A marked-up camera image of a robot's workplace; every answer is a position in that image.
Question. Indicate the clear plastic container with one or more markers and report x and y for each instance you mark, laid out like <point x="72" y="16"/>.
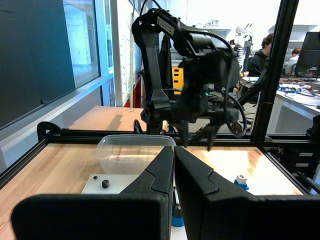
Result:
<point x="120" y="150"/>

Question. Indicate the person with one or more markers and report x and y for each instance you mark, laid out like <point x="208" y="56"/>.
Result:
<point x="258" y="62"/>
<point x="292" y="62"/>

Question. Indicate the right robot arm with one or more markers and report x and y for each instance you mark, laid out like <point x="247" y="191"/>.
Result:
<point x="153" y="62"/>

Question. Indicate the black computer monitor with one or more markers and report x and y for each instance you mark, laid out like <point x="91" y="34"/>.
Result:
<point x="308" y="53"/>

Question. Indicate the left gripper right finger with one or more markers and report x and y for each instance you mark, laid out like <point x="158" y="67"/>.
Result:
<point x="240" y="215"/>

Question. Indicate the blue socket block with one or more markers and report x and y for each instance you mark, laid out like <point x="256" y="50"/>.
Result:
<point x="241" y="182"/>
<point x="177" y="221"/>

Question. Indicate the black frame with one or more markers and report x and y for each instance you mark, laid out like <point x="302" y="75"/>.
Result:
<point x="275" y="75"/>

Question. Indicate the white task board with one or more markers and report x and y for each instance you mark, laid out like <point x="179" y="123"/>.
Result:
<point x="117" y="183"/>

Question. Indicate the black block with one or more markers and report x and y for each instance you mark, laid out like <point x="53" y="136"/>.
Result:
<point x="105" y="184"/>

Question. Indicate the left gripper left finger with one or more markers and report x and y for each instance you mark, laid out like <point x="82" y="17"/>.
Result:
<point x="105" y="215"/>

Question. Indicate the yellow drawer cabinet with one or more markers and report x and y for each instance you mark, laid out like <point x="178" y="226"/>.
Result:
<point x="177" y="80"/>

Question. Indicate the window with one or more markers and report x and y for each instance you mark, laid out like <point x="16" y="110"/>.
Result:
<point x="80" y="42"/>

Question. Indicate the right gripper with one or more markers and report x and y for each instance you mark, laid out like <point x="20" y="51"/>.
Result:
<point x="207" y="75"/>

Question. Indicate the white desk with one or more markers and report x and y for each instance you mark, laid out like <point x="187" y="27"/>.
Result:
<point x="295" y="110"/>

